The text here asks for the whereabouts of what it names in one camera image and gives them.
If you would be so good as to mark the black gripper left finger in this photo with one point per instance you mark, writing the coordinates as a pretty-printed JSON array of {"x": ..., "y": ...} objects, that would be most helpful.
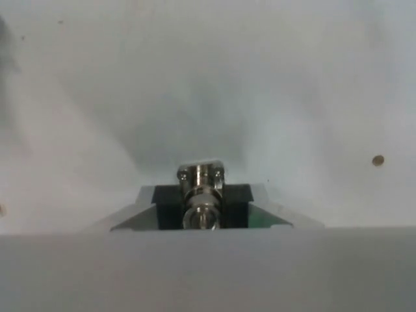
[{"x": 165, "y": 209}]

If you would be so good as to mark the white task board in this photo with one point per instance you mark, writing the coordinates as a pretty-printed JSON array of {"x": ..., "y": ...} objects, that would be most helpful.
[{"x": 130, "y": 97}]

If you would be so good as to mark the metal BNC plug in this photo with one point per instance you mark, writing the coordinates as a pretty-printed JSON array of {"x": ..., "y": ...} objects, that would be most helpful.
[{"x": 203, "y": 201}]

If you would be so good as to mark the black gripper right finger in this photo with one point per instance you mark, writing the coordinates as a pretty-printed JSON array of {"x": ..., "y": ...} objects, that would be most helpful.
[{"x": 237, "y": 211}]

